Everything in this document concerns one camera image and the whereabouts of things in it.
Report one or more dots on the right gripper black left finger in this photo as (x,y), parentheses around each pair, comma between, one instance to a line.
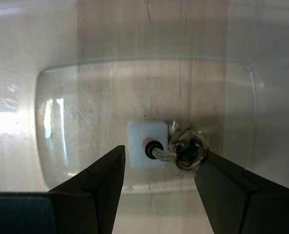
(93,202)

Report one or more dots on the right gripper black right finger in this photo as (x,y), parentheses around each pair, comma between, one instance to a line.
(244,202)

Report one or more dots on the white foam block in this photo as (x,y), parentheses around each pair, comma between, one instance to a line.
(139,131)

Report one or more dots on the clear plastic tub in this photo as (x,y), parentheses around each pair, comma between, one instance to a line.
(134,97)

